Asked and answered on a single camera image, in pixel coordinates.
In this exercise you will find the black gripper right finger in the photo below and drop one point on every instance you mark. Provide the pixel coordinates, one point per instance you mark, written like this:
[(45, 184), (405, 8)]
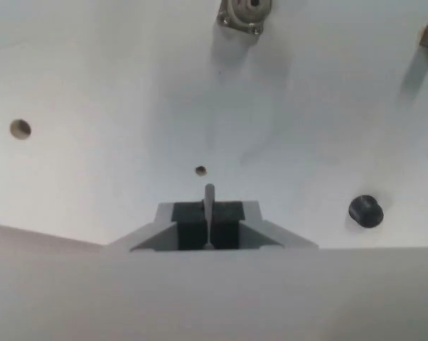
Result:
[(226, 223)]

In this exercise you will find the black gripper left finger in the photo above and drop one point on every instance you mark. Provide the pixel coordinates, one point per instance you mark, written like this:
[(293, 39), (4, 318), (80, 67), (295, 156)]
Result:
[(189, 223)]

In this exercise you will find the thin metal round peg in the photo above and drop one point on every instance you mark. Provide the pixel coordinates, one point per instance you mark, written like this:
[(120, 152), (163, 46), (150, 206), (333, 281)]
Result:
[(209, 199)]

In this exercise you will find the small black round knob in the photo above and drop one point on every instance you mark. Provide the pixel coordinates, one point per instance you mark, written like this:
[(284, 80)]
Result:
[(365, 211)]

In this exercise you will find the white task board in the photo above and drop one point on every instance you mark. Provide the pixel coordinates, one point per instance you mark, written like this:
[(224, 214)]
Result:
[(111, 89)]

